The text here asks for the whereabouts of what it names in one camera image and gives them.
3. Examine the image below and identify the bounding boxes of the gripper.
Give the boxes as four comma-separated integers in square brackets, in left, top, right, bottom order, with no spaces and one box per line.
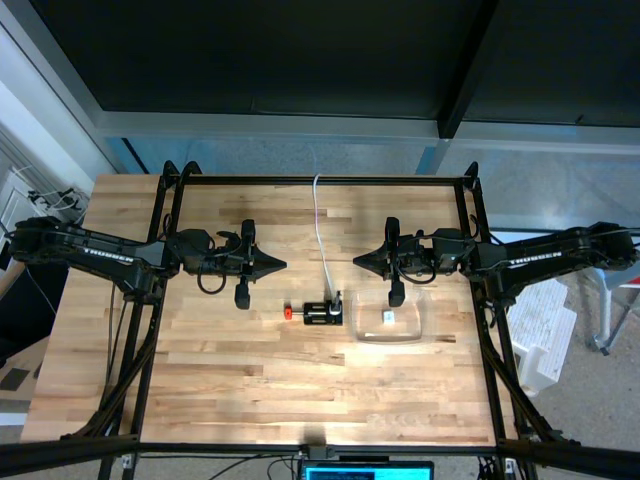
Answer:
[215,218,289,310]
[353,217,435,308]

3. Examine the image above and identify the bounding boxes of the black clamp with orange knob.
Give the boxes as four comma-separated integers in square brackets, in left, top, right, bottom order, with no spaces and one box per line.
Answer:
[282,298,346,328]

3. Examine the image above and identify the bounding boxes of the black and white cable bundle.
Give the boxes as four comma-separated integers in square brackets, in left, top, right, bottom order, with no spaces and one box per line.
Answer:
[27,187,89,212]

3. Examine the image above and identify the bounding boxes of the black metal frame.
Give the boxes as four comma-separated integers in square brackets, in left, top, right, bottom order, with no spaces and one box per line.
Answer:
[0,159,640,480]

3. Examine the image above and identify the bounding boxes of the grey metal stand legs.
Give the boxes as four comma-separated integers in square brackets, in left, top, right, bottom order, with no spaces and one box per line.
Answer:
[574,264,640,357]

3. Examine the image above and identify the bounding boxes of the small black camera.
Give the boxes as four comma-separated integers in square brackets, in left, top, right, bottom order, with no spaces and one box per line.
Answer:
[302,435,331,459]

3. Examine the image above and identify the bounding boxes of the clear plastic tub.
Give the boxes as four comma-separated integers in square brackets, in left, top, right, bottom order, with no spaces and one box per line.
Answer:
[348,288,435,346]

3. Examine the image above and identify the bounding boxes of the brown cardboard box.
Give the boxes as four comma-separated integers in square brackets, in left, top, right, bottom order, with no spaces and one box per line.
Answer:
[0,334,51,402]

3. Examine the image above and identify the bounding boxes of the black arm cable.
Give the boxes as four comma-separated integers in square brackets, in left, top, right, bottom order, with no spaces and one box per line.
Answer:
[196,269,227,297]
[399,230,437,285]

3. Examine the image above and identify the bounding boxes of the laptop screen with blue edge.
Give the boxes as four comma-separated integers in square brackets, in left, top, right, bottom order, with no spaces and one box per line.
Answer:
[298,459,435,480]

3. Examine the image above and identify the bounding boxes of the white plastic step stool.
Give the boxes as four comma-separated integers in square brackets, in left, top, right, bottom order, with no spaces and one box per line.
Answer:
[504,277,579,399]

